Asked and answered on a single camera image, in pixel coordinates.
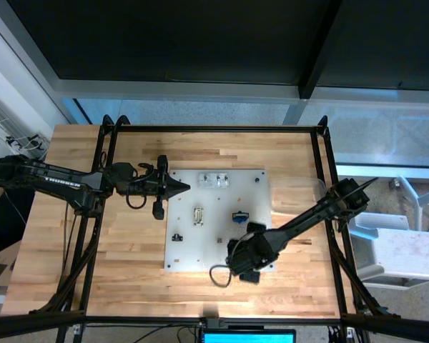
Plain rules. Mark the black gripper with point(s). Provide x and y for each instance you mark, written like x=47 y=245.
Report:
x=248 y=255
x=161 y=186

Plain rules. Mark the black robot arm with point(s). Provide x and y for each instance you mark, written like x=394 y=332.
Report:
x=60 y=180
x=307 y=214

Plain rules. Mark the small silver metal connector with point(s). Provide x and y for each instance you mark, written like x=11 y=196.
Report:
x=220 y=240

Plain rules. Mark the grey rectangular connector housing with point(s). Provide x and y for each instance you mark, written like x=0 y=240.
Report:
x=198 y=217

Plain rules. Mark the clear acrylic block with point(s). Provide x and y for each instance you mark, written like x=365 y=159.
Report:
x=213 y=179

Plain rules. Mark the blue and black connector socket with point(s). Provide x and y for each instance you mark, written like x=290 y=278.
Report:
x=240 y=217

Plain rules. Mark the black clamp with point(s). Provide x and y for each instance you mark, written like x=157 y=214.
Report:
x=177 y=237

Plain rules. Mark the white board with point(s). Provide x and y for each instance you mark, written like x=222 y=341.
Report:
x=193 y=257

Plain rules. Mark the clear plastic tub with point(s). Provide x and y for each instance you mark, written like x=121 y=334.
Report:
x=289 y=194

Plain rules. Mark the screen with blue edge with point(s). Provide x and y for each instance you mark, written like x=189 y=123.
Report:
x=246 y=337

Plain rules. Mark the white plastic step stool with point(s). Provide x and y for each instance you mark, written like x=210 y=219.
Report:
x=400 y=250

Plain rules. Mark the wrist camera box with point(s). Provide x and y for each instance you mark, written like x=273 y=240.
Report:
x=250 y=278

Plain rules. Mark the black metal frame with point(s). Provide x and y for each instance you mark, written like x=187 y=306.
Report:
x=214 y=129

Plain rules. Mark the small black table camera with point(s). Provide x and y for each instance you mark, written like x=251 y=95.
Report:
x=211 y=319

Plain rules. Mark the grey partition frame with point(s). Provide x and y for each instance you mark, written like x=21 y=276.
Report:
x=164 y=89

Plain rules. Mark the black wall post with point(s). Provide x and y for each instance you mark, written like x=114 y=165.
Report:
x=320 y=50

